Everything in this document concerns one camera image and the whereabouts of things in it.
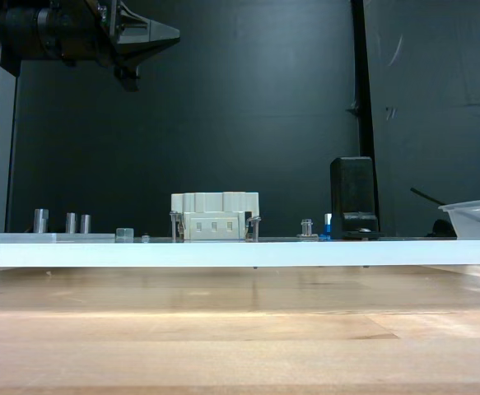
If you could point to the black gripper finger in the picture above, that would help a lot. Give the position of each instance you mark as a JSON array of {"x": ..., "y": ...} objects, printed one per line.
[
  {"x": 132, "y": 53},
  {"x": 141, "y": 31}
]

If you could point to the beige connector housing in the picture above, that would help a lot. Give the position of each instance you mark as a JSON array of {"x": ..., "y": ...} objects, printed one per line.
[{"x": 215, "y": 210}]

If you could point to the black USB hub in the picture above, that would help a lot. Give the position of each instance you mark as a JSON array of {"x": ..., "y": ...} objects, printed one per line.
[{"x": 352, "y": 193}]

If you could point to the small metal connector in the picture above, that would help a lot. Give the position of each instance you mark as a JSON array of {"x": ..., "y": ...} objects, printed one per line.
[{"x": 307, "y": 230}]

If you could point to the thin metal peg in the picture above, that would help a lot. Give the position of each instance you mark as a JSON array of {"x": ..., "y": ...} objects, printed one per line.
[
  {"x": 85, "y": 223},
  {"x": 71, "y": 222}
]

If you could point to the metal clamp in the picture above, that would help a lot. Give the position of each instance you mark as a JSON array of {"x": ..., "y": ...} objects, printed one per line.
[
  {"x": 253, "y": 228},
  {"x": 176, "y": 226}
]

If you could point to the clear plastic tub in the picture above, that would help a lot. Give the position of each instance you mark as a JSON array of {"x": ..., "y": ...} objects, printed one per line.
[{"x": 478, "y": 218}]

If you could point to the small metal block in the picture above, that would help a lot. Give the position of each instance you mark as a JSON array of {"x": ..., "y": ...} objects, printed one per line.
[{"x": 124, "y": 234}]

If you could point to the wide metal peg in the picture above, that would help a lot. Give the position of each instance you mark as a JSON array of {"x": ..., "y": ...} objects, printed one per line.
[{"x": 41, "y": 220}]

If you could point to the grey metal plate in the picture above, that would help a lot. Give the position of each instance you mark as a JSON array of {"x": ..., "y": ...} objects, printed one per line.
[{"x": 29, "y": 238}]

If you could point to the white board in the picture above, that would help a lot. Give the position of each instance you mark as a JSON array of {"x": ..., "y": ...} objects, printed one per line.
[{"x": 239, "y": 253}]

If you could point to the blue socket with white top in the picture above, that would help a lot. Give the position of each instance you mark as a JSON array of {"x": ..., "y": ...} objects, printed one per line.
[{"x": 327, "y": 230}]

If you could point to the black upright post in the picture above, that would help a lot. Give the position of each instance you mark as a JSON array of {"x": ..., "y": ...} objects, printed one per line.
[{"x": 363, "y": 82}]

